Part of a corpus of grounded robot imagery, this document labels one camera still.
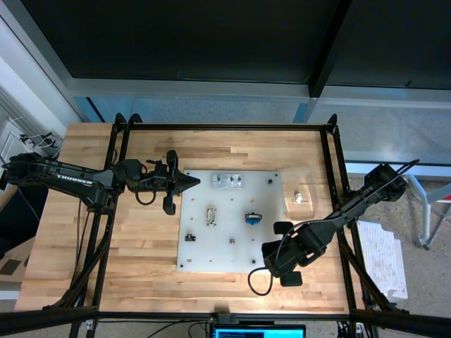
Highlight blue and black connector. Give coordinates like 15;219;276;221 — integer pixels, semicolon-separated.
243;211;264;226

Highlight black metal frame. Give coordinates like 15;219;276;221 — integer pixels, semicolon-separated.
0;112;451;338

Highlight grey metal chair frame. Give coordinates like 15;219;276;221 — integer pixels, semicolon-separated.
404;174;451;251

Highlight white foam sheet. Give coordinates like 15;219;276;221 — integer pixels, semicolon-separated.
357;218;409;301

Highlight black table-level camera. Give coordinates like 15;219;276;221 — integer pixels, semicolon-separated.
214;308;237;324

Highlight laptop screen with blue edge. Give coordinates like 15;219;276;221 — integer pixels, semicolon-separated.
210;324;307;338

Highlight clear plastic tub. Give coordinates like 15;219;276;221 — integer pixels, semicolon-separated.
283;168;317;223

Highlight flat cardboard box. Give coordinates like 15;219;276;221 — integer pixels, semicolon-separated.
0;234;36;282

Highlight large black box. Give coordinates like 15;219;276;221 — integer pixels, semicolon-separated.
0;185;40;255

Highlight black wall post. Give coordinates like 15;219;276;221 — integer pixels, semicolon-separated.
308;0;353;99

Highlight white task board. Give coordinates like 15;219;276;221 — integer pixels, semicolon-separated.
175;170;290;275

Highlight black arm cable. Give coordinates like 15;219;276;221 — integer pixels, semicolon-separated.
135;189;159;206
247;227;297;297

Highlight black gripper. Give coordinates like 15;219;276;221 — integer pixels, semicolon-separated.
261;220;308;289
144;149;202;216

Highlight grey aluminium partition frame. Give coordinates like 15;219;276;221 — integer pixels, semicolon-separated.
0;0;451;125

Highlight black power plugs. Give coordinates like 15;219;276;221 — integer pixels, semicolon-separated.
19;132;60;151

